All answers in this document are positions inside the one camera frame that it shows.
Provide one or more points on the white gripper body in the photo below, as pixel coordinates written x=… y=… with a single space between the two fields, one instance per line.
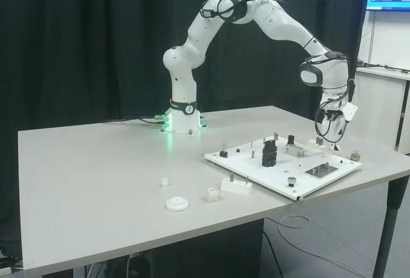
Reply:
x=333 y=130

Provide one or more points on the black USB plug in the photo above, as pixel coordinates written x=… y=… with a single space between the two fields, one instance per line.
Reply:
x=335 y=147

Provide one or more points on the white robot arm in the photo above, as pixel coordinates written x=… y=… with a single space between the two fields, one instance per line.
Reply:
x=192 y=66

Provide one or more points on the short white peg holder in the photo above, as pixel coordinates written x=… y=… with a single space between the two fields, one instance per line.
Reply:
x=317 y=146

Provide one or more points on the clear Ethernet plug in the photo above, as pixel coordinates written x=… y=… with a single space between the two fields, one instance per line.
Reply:
x=355 y=155

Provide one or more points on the white cabinet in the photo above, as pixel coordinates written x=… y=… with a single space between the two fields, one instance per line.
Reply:
x=374 y=105

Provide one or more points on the metal BNC plug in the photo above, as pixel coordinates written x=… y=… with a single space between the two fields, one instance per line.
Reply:
x=291 y=181

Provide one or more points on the white task board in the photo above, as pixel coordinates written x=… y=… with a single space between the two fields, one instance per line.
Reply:
x=282 y=175

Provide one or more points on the black D-SUB plug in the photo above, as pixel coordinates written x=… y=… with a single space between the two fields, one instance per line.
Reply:
x=269 y=156

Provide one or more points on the black table leg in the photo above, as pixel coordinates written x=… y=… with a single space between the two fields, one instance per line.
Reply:
x=389 y=226

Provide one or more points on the long white peg holder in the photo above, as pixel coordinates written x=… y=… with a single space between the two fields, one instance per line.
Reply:
x=235 y=187

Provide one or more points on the white cube holder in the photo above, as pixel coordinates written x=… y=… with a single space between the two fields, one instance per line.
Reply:
x=211 y=194

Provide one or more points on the white large gear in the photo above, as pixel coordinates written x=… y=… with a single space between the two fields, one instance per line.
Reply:
x=177 y=203

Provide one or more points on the black curtain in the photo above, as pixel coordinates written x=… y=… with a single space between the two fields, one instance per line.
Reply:
x=80 y=50

